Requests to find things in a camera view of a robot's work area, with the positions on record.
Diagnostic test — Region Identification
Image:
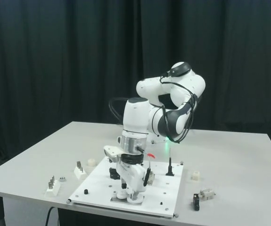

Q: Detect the white medium gear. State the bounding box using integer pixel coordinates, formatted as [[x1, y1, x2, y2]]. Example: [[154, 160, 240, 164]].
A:
[[116, 190, 129, 200]]

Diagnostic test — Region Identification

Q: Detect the metal D-SUB plug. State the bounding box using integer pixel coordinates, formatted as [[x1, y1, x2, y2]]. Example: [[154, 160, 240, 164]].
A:
[[199, 189, 216, 201]]

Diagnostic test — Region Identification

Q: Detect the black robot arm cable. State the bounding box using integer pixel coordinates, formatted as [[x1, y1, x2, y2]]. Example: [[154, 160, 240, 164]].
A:
[[160, 70, 198, 144]]

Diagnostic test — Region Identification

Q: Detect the silver flange ring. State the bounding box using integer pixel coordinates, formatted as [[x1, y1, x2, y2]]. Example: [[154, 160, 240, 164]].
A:
[[120, 135, 148, 155]]

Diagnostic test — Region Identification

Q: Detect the white square peg holder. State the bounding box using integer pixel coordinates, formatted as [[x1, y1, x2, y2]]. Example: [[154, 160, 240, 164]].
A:
[[73, 166, 87, 181]]

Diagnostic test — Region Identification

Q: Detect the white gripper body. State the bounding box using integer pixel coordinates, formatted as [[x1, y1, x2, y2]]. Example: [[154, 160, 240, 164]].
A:
[[115, 161, 148, 192]]

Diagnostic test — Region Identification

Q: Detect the black upright plug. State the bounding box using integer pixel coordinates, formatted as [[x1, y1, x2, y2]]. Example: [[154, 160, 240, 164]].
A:
[[165, 148, 175, 177]]

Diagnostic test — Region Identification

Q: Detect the black curtain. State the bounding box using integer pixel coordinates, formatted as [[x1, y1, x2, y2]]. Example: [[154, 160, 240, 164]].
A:
[[0, 0, 271, 165]]

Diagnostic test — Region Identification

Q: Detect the white task board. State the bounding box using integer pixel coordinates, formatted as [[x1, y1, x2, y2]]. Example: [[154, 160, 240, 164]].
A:
[[66, 155, 186, 217]]

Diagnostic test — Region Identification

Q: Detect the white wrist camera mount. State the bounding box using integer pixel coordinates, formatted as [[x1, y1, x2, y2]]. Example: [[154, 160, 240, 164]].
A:
[[103, 145, 123, 163]]

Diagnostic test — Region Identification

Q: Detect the white round peg holder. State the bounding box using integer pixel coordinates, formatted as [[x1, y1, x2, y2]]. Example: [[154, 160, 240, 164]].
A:
[[43, 182, 62, 198]]

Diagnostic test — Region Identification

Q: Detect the thick black cable loop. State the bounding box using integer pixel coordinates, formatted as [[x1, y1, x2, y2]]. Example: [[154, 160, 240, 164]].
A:
[[108, 97, 126, 124]]

